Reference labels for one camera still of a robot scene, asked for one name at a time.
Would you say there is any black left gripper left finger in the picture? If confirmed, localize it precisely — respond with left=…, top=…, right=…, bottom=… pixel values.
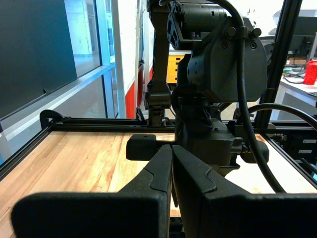
left=11, top=144, right=173, bottom=238

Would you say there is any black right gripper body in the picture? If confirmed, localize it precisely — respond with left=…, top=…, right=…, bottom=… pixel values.
left=125, top=101, right=270, bottom=177

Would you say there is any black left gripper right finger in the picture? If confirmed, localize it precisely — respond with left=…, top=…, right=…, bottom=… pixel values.
left=172, top=144, right=317, bottom=238

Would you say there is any yellow drawer cabinet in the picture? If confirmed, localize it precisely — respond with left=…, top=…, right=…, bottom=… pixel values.
left=167, top=54, right=186, bottom=84

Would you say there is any red panel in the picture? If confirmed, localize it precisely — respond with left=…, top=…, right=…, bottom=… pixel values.
left=125, top=81, right=136, bottom=119

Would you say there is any white desk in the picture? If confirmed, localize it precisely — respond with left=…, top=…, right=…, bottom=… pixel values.
left=269, top=71, right=317, bottom=122

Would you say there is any black curved clamp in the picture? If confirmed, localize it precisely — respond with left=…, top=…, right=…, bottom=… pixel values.
left=39, top=110, right=64, bottom=131

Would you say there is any red cup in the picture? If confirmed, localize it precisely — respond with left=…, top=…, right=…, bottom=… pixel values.
left=303, top=59, right=317, bottom=85

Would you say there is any black monitor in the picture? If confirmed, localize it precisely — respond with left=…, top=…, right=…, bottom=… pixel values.
left=287, top=16, right=317, bottom=58

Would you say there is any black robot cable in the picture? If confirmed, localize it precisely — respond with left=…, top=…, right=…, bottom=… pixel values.
left=210, top=0, right=288, bottom=194
left=246, top=103, right=317, bottom=136

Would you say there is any black metal frame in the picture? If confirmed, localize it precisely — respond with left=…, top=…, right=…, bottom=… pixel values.
left=0, top=0, right=317, bottom=238

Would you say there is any aluminium window frame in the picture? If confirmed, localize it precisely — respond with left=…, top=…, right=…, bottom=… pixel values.
left=0, top=0, right=127, bottom=142

